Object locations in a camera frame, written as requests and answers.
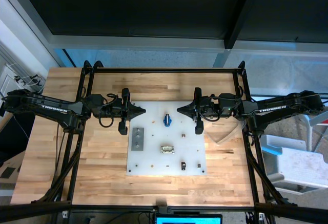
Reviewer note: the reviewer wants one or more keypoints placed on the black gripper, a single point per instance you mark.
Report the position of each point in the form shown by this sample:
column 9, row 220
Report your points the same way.
column 125, row 111
column 202, row 108

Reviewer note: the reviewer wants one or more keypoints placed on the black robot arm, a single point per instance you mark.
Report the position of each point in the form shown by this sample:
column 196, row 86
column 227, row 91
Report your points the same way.
column 51, row 108
column 271, row 110

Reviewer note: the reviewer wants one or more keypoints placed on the blue clamp with white insert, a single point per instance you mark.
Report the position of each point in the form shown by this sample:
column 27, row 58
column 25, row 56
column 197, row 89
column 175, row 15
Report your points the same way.
column 166, row 120

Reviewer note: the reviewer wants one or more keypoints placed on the grey metal peg plate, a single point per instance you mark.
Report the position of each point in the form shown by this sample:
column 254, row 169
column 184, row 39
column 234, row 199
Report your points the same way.
column 133, row 147

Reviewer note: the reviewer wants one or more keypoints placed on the white multi-pin connector housing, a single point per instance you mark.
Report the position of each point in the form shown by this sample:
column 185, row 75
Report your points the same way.
column 167, row 149

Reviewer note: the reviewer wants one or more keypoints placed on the clear plastic tub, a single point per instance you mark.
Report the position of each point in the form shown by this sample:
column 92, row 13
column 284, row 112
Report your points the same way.
column 230, row 131

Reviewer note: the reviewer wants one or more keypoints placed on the white task board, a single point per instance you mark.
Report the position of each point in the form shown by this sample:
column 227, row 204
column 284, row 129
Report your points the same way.
column 153, row 157

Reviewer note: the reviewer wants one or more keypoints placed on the screen with blue edge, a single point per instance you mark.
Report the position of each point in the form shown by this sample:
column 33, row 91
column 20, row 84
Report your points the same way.
column 188, row 220

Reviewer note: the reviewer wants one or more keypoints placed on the white step stool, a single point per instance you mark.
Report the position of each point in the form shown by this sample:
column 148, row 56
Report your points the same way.
column 299, row 165

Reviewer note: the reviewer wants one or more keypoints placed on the white tube chair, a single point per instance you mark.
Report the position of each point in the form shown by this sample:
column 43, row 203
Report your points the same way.
column 316, row 124

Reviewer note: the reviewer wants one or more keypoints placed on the black flat pad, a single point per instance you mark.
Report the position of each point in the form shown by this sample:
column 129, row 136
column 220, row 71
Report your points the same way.
column 7, row 172

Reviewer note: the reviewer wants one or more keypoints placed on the black metal frame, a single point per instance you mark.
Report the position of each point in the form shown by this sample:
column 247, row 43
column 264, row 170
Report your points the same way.
column 164, row 70

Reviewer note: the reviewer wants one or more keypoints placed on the black plastic socket mount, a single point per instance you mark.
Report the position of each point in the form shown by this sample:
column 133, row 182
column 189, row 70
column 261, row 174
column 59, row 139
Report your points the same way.
column 183, row 165

